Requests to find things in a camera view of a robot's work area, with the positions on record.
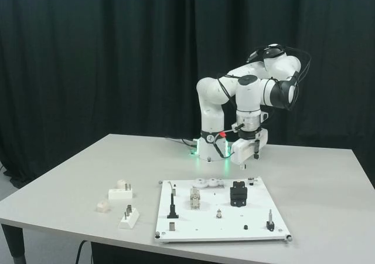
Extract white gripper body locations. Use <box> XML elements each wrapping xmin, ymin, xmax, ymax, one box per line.
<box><xmin>230</xmin><ymin>128</ymin><xmax>269</xmax><ymax>164</ymax></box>

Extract black D-SUB plug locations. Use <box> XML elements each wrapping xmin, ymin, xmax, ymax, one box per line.
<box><xmin>229</xmin><ymin>180</ymin><xmax>249</xmax><ymax>208</ymax></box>

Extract black plug with metal tip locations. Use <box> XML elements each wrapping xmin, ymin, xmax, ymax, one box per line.
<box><xmin>265</xmin><ymin>209</ymin><xmax>275</xmax><ymax>232</ymax></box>

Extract white task board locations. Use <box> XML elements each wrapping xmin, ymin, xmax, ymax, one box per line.
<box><xmin>154</xmin><ymin>178</ymin><xmax>293</xmax><ymax>243</ymax></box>

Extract white peg holder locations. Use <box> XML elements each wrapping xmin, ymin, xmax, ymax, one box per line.
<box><xmin>108</xmin><ymin>188</ymin><xmax>135</xmax><ymax>200</ymax></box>
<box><xmin>118</xmin><ymin>211</ymin><xmax>141</xmax><ymax>229</ymax></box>

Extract black curtain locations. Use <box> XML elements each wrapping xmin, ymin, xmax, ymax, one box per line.
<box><xmin>0</xmin><ymin>0</ymin><xmax>375</xmax><ymax>186</ymax></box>

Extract black table leg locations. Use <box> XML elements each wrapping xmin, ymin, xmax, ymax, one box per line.
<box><xmin>1</xmin><ymin>224</ymin><xmax>24</xmax><ymax>264</ymax></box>

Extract silver wrist ring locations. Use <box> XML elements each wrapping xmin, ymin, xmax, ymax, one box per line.
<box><xmin>236</xmin><ymin>113</ymin><xmax>261</xmax><ymax>133</ymax></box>

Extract black base cable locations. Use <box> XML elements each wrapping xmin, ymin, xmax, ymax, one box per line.
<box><xmin>166</xmin><ymin>137</ymin><xmax>197</xmax><ymax>148</ymax></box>

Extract black plug with grey cable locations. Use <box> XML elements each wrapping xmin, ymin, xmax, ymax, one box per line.
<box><xmin>166</xmin><ymin>181</ymin><xmax>179</xmax><ymax>219</ymax></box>

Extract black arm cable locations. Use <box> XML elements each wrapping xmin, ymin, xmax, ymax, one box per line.
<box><xmin>281</xmin><ymin>45</ymin><xmax>312</xmax><ymax>112</ymax></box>

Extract black floor cable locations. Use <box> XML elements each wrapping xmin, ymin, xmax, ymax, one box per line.
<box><xmin>77</xmin><ymin>240</ymin><xmax>89</xmax><ymax>264</ymax></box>

